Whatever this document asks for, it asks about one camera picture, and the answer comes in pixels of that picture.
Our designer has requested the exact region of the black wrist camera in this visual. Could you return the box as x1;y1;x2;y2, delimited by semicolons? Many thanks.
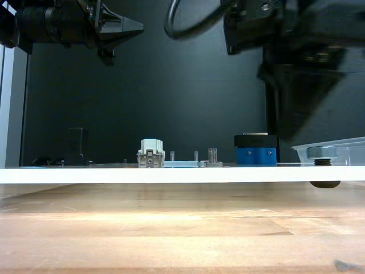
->
223;0;286;55

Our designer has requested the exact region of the white board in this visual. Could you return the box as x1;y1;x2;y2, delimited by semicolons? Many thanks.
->
0;162;365;185

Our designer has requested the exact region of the black M12 bolt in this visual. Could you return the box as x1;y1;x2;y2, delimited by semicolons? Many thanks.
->
310;158;342;190

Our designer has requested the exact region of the clear plastic tub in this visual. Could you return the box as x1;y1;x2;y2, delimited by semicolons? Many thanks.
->
291;136;365;167

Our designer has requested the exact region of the blue plastic mount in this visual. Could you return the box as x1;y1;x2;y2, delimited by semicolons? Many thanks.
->
236;146;278;167

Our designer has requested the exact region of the clear acrylic bar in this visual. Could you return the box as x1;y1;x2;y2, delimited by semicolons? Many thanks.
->
163;160;205;168

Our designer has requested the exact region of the black connector block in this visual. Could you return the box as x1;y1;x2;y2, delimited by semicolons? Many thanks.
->
233;131;279;149

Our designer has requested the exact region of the black wall post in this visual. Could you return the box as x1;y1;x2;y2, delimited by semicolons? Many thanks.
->
264;94;280;162

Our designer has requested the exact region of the silver M12 hex nut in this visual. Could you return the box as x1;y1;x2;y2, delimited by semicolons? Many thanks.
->
306;146;339;160

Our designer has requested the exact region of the silver metal socket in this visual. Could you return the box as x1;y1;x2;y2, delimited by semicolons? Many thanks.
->
204;147;224;168

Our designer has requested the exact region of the beige connector housing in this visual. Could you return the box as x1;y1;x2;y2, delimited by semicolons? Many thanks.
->
136;138;166;168

